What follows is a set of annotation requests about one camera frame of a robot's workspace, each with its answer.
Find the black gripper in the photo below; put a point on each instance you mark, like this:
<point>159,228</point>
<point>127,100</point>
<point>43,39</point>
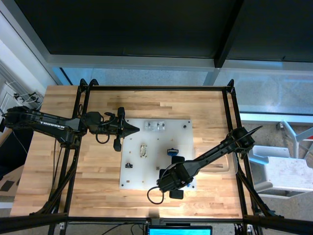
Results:
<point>176,194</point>
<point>121,112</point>

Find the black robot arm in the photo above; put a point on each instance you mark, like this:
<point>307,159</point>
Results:
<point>215,150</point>
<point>53,126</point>

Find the grey multi-pin connector housing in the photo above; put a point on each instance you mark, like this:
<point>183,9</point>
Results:
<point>144,151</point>

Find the small black clamp socket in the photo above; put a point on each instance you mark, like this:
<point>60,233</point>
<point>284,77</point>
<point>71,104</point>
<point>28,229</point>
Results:
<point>128,165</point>

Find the blue lit screen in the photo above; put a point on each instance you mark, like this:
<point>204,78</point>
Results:
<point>178,232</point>

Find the white plastic board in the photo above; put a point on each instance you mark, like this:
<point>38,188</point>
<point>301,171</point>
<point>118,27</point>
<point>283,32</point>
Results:
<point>137,171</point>

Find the clear plastic tub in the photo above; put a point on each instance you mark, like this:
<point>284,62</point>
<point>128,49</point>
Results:
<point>220,169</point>

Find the brown cardboard box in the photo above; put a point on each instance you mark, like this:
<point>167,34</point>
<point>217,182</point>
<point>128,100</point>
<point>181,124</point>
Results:
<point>9,175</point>

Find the grey metal step ladder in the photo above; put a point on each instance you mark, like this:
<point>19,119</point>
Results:
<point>287,128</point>

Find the blue ethernet socket mount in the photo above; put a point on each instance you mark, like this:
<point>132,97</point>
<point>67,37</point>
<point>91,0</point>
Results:
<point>188,185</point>

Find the black table level camera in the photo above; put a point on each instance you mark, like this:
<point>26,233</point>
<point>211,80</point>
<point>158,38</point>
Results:
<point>154,221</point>

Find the blue and black connector mount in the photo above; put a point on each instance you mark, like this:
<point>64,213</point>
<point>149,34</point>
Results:
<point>172,151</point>

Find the black aluminium frame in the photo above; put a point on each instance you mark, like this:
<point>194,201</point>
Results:
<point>156,88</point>

